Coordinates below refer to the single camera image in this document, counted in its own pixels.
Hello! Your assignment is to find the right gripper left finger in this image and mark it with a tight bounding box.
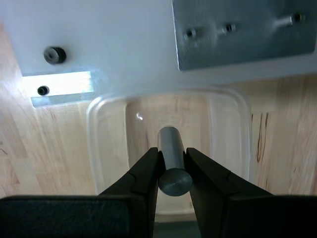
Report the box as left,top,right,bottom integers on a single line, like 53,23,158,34
99,147,165,238

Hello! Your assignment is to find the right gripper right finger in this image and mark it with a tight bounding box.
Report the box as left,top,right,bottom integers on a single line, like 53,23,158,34
184,148,275,238

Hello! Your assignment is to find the grey metal cylinder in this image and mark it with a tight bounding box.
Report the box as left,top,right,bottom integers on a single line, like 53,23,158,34
157,126,193,198

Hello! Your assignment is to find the white taskboard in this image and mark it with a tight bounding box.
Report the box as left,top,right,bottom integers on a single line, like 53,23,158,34
0,0,317,110

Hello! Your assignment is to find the clear plastic tub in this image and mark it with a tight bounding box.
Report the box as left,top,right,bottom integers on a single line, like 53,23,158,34
86,86,252,216

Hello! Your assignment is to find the grey metal plate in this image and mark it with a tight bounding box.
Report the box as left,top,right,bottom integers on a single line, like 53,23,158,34
171,0,317,72

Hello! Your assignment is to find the black ribbed round knob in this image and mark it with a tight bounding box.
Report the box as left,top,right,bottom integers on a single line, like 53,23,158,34
43,46,67,64

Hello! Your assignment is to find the grey threaded metal stud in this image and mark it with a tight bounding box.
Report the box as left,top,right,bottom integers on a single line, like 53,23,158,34
272,12,307,28

